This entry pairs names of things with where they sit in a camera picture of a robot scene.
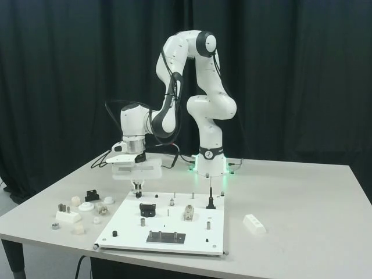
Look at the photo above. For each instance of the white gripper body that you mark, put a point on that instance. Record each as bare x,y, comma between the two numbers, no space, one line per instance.
139,173

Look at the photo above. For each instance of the beige Ethernet plug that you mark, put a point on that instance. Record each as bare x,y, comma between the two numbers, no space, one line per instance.
138,190

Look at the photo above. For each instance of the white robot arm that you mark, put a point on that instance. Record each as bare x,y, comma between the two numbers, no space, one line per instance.
209,96

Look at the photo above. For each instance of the white Ethernet plug holder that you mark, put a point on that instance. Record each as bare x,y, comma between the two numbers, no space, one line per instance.
76,201

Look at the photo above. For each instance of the flat white mounting plate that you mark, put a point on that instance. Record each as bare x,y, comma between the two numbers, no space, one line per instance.
120,159

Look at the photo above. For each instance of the white medium gear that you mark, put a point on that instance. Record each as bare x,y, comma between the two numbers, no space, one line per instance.
109,200

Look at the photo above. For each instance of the silver connector plug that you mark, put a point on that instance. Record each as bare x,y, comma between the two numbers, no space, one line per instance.
101,209

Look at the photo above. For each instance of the black D-SUB plug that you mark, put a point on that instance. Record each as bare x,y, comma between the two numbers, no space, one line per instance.
92,197

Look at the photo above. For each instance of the white small gear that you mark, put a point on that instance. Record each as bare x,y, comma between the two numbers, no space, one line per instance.
96,220

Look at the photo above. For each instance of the white task board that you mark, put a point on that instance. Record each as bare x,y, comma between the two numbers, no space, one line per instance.
174,226

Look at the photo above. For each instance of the white large gear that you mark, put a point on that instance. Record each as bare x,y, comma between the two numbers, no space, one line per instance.
85,207

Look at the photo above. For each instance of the white cube plug holder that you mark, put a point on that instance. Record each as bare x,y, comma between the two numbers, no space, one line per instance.
78,229

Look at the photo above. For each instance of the white peg holder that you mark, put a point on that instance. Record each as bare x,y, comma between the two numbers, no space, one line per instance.
68,218

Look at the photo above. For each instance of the metal square peg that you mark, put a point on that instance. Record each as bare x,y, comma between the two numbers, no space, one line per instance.
61,208

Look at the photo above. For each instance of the metal bolt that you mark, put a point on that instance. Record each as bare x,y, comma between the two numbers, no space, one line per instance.
55,226

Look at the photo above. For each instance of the white three-hole holder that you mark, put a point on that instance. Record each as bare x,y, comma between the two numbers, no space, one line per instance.
254,224

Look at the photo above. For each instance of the black table leg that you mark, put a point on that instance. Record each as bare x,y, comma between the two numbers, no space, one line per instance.
13,258

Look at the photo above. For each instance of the black curtain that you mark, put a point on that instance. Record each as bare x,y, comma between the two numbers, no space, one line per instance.
290,58

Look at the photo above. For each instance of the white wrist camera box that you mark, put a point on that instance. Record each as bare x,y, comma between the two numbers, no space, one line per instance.
119,147

